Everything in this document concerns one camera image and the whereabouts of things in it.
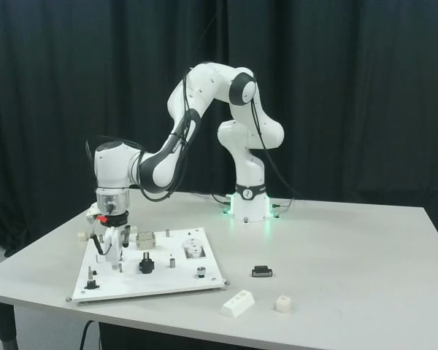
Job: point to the black waterproof plug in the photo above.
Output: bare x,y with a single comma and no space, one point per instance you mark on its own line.
146,264

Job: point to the black D-SUB plug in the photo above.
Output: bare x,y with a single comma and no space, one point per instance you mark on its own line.
261,271

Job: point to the metal BNC plug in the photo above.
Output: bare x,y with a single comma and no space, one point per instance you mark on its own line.
200,272

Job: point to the metal block on board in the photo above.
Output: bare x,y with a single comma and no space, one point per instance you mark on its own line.
146,240

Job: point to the white long peg holder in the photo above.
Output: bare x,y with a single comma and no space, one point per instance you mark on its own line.
239,302

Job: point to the black table leg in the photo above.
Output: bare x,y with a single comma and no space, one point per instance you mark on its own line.
1,324

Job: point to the beige small holder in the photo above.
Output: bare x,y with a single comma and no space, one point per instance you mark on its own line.
81,236

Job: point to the white task board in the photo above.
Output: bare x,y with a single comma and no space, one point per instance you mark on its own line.
149,280

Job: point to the black curtain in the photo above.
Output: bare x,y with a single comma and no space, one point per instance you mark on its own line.
58,91

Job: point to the metal round peg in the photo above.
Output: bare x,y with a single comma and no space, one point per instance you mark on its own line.
172,262

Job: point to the thin black rod red tag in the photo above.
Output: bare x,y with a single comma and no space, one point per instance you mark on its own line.
98,243

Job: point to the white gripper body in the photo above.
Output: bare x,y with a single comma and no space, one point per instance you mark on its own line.
114,244

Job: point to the white small cube holder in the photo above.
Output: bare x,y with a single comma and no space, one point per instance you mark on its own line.
284,302

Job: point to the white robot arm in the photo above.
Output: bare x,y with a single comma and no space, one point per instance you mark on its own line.
248,153

